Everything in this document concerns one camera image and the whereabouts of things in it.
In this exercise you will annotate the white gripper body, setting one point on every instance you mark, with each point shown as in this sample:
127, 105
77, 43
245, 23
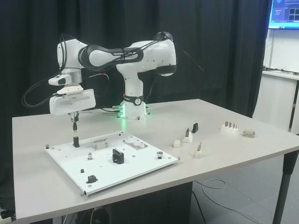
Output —
72, 102

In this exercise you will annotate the black USB plug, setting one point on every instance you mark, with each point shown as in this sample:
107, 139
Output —
75, 127

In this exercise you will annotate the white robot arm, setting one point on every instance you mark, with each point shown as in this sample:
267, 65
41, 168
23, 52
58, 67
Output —
149, 53

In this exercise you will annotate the flat white mounting plate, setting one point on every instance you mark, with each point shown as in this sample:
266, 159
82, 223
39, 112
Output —
70, 89

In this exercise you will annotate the metal BNC plug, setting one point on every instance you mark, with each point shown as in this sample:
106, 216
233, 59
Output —
89, 156

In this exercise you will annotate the white task board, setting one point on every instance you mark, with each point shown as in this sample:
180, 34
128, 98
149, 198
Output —
70, 163

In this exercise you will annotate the white large gear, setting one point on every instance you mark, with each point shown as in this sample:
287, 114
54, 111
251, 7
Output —
129, 140

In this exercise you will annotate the white medium gear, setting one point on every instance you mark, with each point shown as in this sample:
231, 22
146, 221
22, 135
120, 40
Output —
136, 143

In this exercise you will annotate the white small gear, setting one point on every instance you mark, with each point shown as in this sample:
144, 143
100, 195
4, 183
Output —
141, 146

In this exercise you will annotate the black curtain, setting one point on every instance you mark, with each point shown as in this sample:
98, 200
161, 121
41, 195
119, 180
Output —
35, 35

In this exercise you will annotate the small white cube holder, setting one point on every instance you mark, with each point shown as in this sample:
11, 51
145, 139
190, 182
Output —
177, 143

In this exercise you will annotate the grey plug with clip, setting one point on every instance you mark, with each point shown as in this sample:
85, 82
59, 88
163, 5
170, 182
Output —
187, 132
200, 146

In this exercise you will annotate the white plug holder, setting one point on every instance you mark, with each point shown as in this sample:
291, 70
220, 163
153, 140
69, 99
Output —
198, 154
187, 139

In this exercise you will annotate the black box under table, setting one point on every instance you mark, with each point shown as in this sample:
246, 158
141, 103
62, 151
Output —
151, 205

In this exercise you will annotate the black D-SUB plug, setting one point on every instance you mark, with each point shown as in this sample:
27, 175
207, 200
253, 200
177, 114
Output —
195, 128

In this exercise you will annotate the white peg holder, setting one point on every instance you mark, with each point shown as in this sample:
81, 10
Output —
229, 131

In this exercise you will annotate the grey multi-pin plug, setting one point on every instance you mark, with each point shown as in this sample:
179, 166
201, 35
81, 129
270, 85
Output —
248, 133

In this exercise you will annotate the white cabinet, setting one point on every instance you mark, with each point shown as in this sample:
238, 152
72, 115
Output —
275, 100

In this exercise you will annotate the black table leg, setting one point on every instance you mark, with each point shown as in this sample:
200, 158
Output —
283, 186

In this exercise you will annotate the blue screen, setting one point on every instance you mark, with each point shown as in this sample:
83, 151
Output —
283, 14

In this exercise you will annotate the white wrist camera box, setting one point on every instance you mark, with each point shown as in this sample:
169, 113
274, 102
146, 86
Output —
54, 81

